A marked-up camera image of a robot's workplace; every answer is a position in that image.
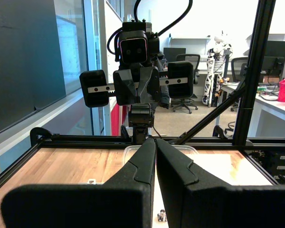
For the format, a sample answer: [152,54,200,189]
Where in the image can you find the black frame rail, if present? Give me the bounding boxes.
[30,133,285,150]
[242,147,283,186]
[0,142,47,198]

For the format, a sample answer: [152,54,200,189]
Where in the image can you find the white desk hutch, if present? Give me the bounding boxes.
[168,35,212,57]

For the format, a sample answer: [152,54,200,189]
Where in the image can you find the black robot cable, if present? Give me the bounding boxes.
[156,0,193,37]
[133,0,143,23]
[106,27,123,63]

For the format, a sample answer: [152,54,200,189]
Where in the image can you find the clear plastic tub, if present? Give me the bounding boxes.
[123,145,198,166]

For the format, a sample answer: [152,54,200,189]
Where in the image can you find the black office chair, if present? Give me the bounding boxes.
[229,57,249,112]
[172,54,201,114]

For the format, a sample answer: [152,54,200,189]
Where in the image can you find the white lattice robot figure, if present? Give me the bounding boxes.
[202,30,234,107]

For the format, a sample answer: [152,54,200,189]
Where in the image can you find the black frame post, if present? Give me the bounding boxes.
[232,0,277,146]

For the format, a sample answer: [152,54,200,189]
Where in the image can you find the black computer monitor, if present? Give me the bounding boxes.
[261,40,285,80]
[163,47,187,63]

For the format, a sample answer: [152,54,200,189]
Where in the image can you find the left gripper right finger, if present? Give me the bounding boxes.
[156,139,285,228]

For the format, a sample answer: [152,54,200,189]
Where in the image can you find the red panel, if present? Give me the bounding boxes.
[110,104,129,136]

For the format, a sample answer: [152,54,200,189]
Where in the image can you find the black frame brace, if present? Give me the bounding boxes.
[172,79,247,145]

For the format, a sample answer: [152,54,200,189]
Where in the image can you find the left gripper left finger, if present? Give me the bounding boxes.
[1,138,156,228]

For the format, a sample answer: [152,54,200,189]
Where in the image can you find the black corner bracket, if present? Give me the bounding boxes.
[212,125,228,139]
[29,127,53,143]

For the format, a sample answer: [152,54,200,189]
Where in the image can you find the small silver fastener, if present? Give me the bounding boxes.
[156,209,168,223]

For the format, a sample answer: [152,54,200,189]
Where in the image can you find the small white block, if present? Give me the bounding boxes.
[86,178,105,186]

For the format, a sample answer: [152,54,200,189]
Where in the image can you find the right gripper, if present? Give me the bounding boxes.
[79,61,194,108]

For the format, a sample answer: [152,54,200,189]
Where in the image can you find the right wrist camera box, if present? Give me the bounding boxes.
[118,30,149,65]

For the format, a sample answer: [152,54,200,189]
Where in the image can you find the white office desk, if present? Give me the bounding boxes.
[215,83,285,138]

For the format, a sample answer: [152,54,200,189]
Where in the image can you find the brown cardboard box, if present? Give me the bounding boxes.
[262,75,280,85]

